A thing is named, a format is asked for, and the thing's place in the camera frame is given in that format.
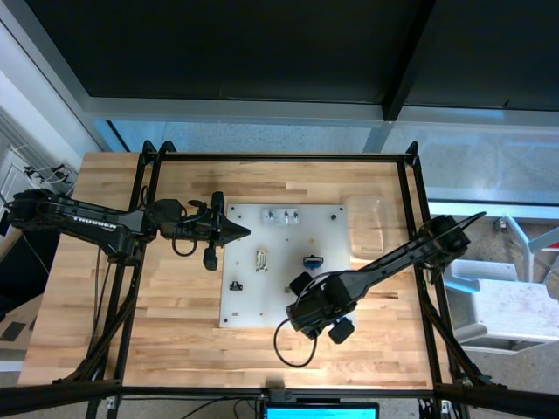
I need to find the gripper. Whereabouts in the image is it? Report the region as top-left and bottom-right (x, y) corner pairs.
(176, 190), (252, 272)
(286, 272), (355, 345)

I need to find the white board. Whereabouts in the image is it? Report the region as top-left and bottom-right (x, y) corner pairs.
(217, 202), (358, 329)

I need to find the blue laptop screen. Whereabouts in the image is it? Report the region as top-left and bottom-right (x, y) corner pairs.
(260, 401), (380, 419)

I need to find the clear plastic tub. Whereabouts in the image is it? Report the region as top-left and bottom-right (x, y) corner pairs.
(344, 196), (388, 259)

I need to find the white plastic stool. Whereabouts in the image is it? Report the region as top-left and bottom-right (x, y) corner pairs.
(445, 259), (559, 354)

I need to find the cardboard box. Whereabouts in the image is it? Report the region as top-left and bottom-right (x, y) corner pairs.
(0, 294), (45, 350)

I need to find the black table frame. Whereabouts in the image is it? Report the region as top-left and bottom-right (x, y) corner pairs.
(0, 139), (559, 419)

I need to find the grey metal chair frame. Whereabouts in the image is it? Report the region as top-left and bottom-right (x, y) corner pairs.
(493, 213), (559, 285)

